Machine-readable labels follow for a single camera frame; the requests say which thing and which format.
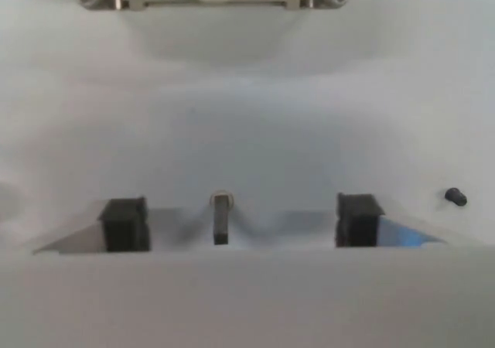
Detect small black screw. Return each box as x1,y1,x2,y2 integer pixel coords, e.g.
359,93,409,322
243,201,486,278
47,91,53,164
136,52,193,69
443,187,469,207

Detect thin metal square peg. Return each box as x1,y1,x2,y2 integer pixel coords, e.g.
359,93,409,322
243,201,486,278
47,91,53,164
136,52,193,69
211,193,233,247

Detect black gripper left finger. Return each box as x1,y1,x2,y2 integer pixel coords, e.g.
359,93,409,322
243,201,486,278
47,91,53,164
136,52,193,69
32,195,155,256

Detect white task board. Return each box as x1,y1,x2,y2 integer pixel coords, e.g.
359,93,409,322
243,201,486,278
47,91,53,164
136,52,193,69
0,0,495,257

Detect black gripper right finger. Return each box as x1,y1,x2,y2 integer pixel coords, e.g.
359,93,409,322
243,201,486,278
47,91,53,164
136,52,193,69
334,191,450,249

